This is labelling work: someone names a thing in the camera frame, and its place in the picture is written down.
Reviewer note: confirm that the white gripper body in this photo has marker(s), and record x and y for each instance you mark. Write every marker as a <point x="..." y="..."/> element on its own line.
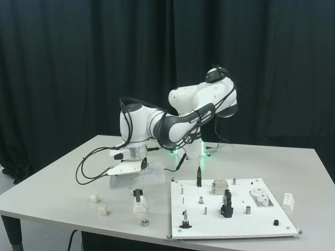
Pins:
<point x="136" y="180"/>

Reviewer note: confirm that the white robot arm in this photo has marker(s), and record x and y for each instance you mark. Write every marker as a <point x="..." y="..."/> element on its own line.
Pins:
<point x="183" y="96"/>

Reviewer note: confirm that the white peg holder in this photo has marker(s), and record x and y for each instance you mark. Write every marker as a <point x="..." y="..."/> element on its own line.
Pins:
<point x="288" y="202"/>
<point x="140" y="207"/>

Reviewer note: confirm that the thick metal round peg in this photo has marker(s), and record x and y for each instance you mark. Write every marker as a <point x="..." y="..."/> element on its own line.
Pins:
<point x="247" y="209"/>

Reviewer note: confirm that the metal hex nut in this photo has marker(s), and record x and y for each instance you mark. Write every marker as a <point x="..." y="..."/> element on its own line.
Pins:
<point x="143" y="222"/>

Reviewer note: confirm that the small cream holder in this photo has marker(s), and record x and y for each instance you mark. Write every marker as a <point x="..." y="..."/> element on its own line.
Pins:
<point x="102" y="210"/>

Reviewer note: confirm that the small white holder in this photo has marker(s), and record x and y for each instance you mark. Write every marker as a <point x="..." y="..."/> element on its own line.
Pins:
<point x="93" y="198"/>

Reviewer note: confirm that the metal bolt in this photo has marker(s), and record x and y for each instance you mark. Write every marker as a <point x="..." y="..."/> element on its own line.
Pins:
<point x="185" y="215"/>

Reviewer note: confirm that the metal BNC plug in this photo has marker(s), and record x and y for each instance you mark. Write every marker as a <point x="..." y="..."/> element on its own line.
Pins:
<point x="201" y="199"/>

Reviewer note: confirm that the beige connector block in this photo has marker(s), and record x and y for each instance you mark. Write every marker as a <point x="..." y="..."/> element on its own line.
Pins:
<point x="218" y="187"/>

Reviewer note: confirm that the black D-SUB plug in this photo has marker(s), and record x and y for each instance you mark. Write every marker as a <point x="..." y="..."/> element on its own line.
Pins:
<point x="226" y="205"/>

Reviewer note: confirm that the white task board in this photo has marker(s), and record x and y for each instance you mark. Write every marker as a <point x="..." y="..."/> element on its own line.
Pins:
<point x="235" y="222"/>

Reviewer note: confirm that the white large gear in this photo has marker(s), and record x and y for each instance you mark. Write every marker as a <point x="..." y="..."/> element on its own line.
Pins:
<point x="256" y="193"/>

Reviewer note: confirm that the white medium gear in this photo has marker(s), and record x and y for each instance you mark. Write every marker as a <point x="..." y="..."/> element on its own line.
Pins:
<point x="261" y="199"/>

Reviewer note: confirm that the white small gear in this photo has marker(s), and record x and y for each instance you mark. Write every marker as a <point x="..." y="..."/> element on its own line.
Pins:
<point x="265" y="203"/>

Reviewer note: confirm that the dark table leg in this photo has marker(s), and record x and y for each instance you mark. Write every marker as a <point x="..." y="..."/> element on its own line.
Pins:
<point x="11" y="232"/>

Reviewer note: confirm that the black curtain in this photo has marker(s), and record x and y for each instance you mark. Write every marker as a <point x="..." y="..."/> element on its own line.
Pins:
<point x="78" y="52"/>

